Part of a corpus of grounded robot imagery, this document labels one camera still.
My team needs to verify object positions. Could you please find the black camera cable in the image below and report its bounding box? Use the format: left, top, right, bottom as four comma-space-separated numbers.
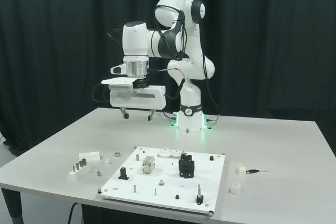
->
91, 82, 111, 103

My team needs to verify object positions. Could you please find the flat white mounting plate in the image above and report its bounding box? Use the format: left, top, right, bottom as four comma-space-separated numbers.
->
101, 77, 138, 89

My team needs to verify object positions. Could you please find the black base cable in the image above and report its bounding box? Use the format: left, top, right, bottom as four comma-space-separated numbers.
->
161, 111, 179, 120
206, 115, 221, 128

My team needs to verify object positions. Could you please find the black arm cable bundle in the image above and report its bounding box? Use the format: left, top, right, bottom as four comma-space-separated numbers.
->
154, 0, 211, 81

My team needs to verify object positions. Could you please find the black table leg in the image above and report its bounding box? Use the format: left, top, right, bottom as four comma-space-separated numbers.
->
1, 188, 22, 224

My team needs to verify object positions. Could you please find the white peg holder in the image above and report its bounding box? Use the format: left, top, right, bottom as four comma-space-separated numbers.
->
67, 166, 92, 182

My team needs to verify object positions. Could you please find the white task board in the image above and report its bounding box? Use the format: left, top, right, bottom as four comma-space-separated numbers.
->
97, 145, 227, 217

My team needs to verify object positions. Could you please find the black looped cable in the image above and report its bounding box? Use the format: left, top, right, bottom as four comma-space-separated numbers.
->
106, 28, 124, 38

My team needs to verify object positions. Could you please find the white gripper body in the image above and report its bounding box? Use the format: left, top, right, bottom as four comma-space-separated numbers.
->
109, 86, 167, 110

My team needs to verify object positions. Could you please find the silver wrist ring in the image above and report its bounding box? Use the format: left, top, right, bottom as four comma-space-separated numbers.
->
123, 60, 150, 79

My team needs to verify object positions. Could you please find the black floor cable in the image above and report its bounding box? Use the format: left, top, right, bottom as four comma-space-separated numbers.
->
68, 202, 82, 224

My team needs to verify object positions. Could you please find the white empty holder block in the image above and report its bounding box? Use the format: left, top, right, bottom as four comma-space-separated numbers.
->
78, 151, 101, 162

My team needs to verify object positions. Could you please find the black curtain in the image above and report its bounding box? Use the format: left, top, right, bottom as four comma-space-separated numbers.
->
0, 0, 336, 154

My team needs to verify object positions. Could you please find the beige metal connector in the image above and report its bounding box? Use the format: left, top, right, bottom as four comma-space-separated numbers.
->
141, 155, 155, 175

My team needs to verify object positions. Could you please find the black cabinet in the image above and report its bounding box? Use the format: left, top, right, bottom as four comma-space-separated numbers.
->
81, 204, 211, 224

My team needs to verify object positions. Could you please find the thin black rod on wire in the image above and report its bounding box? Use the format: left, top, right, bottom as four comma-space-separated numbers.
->
148, 67, 186, 99

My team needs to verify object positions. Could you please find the black D-SUB plug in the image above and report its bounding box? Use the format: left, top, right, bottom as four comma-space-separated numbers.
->
177, 152, 196, 179

